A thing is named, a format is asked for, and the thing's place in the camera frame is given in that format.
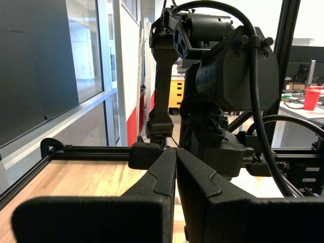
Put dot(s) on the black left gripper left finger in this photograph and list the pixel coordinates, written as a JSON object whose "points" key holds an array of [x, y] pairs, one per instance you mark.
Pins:
{"points": [[101, 220]]}

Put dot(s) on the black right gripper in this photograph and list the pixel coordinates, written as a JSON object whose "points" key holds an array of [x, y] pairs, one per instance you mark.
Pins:
{"points": [[215, 152]]}

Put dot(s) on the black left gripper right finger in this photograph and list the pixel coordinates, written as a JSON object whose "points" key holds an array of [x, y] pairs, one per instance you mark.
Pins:
{"points": [[253, 220]]}

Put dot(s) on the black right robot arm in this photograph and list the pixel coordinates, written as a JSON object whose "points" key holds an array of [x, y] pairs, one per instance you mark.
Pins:
{"points": [[227, 76]]}

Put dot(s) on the yellow drawer cabinet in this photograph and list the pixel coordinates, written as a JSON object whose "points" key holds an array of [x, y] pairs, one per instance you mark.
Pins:
{"points": [[176, 93]]}

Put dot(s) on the white desk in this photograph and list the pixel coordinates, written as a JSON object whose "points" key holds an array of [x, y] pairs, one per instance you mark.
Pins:
{"points": [[298, 111]]}

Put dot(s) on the red container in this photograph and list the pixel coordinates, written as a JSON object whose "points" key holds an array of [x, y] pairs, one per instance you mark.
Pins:
{"points": [[312, 98]]}

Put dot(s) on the black computer monitor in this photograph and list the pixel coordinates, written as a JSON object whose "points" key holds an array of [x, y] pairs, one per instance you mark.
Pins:
{"points": [[303, 55]]}

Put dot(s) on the black metal frame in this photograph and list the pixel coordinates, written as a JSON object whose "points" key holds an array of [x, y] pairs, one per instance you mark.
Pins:
{"points": [[88, 152]]}

